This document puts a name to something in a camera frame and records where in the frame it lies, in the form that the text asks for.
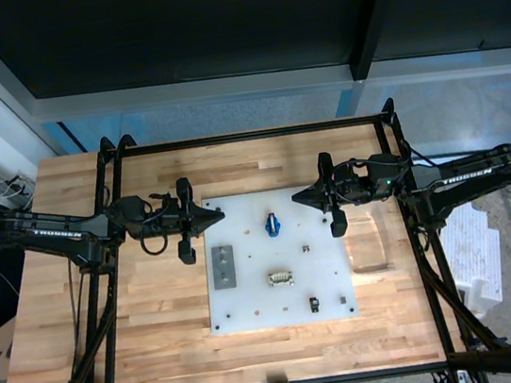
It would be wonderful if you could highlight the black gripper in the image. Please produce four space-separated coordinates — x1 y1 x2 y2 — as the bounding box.
145 172 232 270
285 147 376 244

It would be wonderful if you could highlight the grey metal peg plate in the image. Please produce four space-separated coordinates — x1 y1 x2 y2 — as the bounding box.
206 243 240 292

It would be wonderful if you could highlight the clear plastic tub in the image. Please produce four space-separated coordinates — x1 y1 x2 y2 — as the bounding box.
340 209 397 279

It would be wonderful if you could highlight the beige multi-pin connector housing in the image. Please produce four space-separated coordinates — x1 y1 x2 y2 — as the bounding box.
266 267 296 289

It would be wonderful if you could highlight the white task board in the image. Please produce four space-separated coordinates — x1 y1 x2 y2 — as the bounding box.
193 178 362 338

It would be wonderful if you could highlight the white foam block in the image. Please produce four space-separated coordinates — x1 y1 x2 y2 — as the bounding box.
434 195 511 323

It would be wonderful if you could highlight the black aluminium table frame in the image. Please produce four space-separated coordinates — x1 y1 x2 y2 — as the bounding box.
0 78 511 383

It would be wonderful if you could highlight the bundle of loose cables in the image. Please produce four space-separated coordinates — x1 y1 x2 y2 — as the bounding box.
0 173 31 200

